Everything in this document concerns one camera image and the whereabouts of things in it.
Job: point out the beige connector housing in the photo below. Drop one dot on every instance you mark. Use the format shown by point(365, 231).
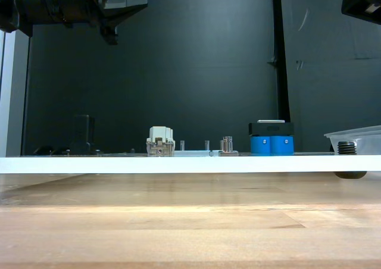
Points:
point(159, 135)

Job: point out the blue and black connector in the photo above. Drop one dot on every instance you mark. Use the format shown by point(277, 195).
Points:
point(262, 145)

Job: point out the clear plastic tub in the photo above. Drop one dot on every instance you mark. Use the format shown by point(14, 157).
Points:
point(342, 136)

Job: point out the black set screw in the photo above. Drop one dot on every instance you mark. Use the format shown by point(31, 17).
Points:
point(346, 148)

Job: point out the aluminium block with posts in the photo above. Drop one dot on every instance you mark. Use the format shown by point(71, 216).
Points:
point(190, 153)

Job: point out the white task board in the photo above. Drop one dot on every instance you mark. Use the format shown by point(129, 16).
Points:
point(190, 163)

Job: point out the small metal socket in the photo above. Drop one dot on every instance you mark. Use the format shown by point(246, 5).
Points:
point(227, 145)

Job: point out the black wall post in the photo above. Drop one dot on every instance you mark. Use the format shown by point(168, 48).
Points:
point(282, 87)

